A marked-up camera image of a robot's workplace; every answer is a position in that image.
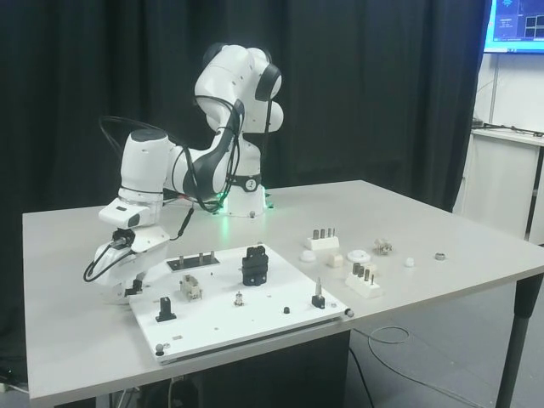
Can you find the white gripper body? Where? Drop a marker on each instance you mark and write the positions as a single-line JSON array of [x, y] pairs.
[[117, 272]]

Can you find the black USB plug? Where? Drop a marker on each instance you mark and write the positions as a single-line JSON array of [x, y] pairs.
[[133, 291]]

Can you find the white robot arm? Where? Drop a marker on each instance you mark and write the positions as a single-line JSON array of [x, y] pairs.
[[229, 85]]

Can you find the black Ethernet plug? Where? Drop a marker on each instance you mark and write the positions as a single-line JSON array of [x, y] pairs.
[[165, 310]]

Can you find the white flat mounting plate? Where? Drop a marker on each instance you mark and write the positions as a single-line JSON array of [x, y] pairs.
[[151, 240]]

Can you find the metal BNC plug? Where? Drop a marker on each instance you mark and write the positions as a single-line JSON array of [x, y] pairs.
[[239, 299]]

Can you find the white task board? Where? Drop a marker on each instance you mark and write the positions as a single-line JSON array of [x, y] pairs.
[[238, 314]]

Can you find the black D-SUB plug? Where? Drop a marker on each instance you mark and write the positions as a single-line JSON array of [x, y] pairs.
[[255, 265]]

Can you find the black under-table cabinet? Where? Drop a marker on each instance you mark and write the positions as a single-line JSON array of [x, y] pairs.
[[272, 374]]

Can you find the white medium gear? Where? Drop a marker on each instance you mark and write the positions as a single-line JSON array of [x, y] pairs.
[[307, 256]]

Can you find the metal bolt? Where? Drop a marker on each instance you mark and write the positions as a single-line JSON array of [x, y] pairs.
[[318, 287]]

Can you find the white round peg holder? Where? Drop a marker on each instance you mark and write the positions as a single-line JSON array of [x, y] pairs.
[[322, 244]]

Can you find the cream cube block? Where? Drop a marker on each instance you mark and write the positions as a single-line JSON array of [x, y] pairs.
[[335, 260]]

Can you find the large metal square peg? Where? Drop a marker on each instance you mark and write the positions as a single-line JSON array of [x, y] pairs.
[[356, 270]]

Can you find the white large gear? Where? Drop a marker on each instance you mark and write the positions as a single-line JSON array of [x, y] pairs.
[[358, 256]]

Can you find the medium metal square peg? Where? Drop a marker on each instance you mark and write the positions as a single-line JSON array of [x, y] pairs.
[[364, 272]]

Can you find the white square peg holder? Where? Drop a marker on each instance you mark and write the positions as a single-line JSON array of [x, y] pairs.
[[365, 289]]

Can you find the white small gear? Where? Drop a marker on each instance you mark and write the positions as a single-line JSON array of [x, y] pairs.
[[409, 262]]

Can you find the metal hex nut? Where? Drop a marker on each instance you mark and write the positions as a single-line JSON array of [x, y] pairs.
[[439, 256]]

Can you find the black curtain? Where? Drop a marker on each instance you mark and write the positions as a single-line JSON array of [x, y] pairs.
[[382, 85]]

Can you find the white cabinet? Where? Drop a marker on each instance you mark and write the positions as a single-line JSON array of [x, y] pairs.
[[501, 183]]

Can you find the dark table leg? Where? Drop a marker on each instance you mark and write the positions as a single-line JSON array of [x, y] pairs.
[[518, 331]]

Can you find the blue screen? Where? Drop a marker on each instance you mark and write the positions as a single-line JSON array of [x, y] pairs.
[[516, 23]]

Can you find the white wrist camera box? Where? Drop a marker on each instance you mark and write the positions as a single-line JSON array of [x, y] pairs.
[[121, 216]]

